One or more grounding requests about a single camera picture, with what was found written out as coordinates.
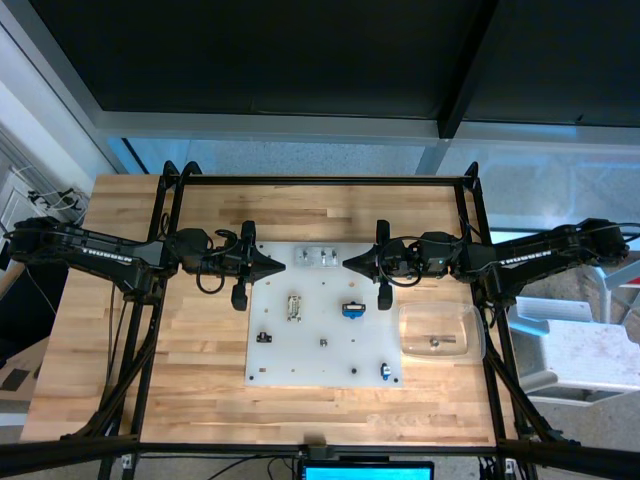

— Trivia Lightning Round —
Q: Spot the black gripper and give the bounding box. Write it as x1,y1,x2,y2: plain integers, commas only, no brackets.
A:
212,220,288,312
341,220,424,312

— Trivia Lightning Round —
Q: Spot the clear block with screws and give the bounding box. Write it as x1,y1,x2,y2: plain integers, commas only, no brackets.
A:
294,244,340,269

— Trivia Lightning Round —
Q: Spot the clear plastic tub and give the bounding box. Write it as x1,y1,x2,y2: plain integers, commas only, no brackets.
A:
398,301,486,363

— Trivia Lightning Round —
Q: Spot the white mounting board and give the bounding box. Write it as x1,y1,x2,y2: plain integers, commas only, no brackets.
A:
243,240,405,389

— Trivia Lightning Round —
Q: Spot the blue lit laptop screen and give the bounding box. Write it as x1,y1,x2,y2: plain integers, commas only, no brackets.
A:
298,460,435,480

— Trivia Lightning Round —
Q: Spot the white plastic stool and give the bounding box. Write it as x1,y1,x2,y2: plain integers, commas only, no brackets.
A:
509,295,640,407

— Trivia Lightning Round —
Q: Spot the grey metal chair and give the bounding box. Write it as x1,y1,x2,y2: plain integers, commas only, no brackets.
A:
564,246,640,326

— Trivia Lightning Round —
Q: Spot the brown cardboard box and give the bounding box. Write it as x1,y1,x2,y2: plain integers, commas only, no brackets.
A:
0,334,51,401

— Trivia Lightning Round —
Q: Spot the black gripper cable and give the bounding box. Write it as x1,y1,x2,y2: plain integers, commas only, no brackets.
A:
378,238,419,287
195,228,241,296

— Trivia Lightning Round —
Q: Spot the black aluminium frame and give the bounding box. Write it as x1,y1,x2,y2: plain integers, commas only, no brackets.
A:
0,159,640,480

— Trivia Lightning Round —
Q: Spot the small black camera mount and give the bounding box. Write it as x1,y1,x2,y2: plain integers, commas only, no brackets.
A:
303,433,335,460

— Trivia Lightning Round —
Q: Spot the white and black cable bundle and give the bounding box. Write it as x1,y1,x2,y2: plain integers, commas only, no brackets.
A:
19,167,89,214

